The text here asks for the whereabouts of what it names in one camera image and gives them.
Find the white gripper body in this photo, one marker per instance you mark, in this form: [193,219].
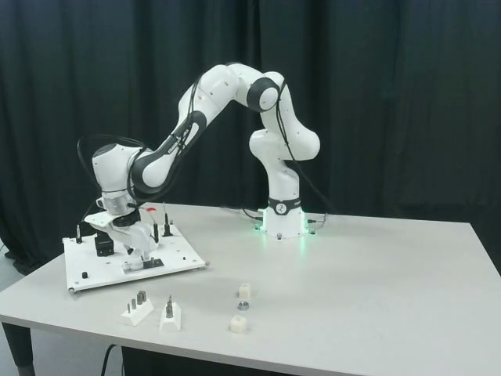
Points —
[135,237]

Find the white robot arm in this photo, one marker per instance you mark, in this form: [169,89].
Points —
[219,86]

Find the thin black rod red tag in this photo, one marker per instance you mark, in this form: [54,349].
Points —
[156,233]

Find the black D-SUB plug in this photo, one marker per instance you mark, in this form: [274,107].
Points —
[104,246]

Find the black USB plug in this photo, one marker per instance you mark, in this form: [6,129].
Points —
[167,229]

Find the flat white mounting plate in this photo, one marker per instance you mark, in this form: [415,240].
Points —
[98,220]

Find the white task board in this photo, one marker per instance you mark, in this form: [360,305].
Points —
[172,254]

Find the white square peg holder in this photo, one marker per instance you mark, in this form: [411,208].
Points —
[135,318]

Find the large metal round peg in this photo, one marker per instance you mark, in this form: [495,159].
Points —
[169,312]

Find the white round peg holder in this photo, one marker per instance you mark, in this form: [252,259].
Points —
[171,323]

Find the black under-table cabinet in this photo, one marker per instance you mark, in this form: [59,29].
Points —
[156,366]

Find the small white cube holder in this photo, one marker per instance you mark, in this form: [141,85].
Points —
[244,290]
[238,325]

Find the metal bolt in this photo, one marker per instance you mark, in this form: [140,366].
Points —
[244,306]

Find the black table leg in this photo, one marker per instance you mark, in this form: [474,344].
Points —
[17,348]

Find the black curtain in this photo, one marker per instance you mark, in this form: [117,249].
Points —
[391,78]

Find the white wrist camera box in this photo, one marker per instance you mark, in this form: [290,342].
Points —
[100,203]

